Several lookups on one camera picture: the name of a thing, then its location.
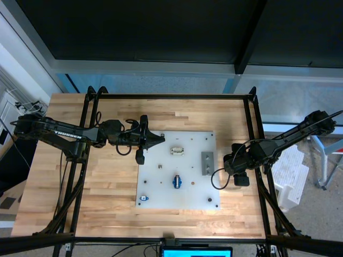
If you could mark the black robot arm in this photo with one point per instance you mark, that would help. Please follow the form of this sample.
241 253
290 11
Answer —
67 135
294 134

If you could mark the white cabinet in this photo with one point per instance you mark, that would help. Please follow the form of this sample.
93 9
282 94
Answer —
8 112

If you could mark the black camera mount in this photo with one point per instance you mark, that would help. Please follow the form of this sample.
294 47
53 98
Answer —
171 242

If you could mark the black metal table frame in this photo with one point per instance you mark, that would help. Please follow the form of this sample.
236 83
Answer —
174 96

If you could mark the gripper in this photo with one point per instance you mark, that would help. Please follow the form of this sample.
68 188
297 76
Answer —
241 180
131 139

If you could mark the screen with blue edge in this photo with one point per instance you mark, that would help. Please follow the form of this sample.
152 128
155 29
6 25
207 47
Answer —
195 253

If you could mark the white frame bracket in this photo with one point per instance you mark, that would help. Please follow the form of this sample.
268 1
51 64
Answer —
273 249
68 246

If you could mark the blue round mount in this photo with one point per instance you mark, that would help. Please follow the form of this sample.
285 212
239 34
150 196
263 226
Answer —
173 183

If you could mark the white plastic step stool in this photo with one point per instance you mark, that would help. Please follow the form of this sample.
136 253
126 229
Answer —
292 174

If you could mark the cardboard box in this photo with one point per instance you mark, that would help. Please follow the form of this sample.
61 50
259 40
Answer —
13 214

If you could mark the grey metal cart frame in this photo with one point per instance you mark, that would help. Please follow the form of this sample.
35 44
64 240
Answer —
324 160

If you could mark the white connector housing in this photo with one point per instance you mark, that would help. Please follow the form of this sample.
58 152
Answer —
177 150

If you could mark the grey metal partition frame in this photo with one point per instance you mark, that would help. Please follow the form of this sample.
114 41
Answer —
134 65

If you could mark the grey metal block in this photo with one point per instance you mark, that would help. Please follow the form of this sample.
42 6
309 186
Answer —
203 172

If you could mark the black D-sub connector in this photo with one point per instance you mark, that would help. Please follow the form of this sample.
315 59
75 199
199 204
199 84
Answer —
177 182

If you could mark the black vertical post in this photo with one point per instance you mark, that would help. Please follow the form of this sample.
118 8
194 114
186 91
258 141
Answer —
249 40

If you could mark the white task board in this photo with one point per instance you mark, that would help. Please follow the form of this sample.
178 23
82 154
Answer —
187 198

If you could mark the blue square mount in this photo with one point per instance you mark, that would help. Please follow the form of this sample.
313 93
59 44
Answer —
140 198

